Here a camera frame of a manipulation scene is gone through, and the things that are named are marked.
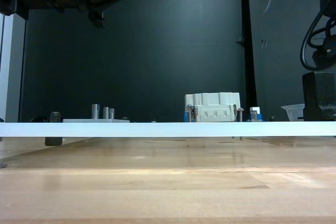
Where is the threaded stud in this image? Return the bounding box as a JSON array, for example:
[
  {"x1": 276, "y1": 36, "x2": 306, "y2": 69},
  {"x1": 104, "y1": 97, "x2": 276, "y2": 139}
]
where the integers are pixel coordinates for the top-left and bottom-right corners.
[{"x1": 49, "y1": 111, "x2": 62, "y2": 124}]

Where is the beige connector top half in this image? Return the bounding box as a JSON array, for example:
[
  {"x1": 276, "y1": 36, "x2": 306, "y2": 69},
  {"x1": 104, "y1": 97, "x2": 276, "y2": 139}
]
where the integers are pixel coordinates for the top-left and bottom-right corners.
[{"x1": 184, "y1": 92, "x2": 240, "y2": 112}]

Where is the beige many-pin connector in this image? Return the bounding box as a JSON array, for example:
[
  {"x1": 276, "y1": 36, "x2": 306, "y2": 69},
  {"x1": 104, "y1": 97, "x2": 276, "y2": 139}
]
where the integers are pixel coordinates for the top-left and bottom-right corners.
[{"x1": 185, "y1": 104, "x2": 245, "y2": 123}]

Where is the white task board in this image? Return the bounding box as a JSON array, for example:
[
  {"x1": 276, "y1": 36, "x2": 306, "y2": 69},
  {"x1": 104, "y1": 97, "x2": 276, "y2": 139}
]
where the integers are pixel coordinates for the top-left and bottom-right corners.
[{"x1": 0, "y1": 119, "x2": 336, "y2": 146}]

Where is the black frame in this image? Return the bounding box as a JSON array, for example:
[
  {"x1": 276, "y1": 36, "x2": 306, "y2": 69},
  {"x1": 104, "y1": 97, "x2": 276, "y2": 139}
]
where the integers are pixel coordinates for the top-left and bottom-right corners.
[{"x1": 235, "y1": 0, "x2": 258, "y2": 107}]

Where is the clear plastic container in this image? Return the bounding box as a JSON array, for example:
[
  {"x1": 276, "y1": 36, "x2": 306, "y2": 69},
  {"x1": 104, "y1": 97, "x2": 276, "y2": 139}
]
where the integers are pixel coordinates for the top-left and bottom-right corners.
[{"x1": 280, "y1": 103, "x2": 306, "y2": 122}]

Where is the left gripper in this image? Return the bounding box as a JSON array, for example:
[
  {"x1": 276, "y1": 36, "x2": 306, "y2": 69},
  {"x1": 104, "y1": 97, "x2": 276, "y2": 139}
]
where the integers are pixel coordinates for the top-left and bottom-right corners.
[{"x1": 77, "y1": 0, "x2": 131, "y2": 28}]

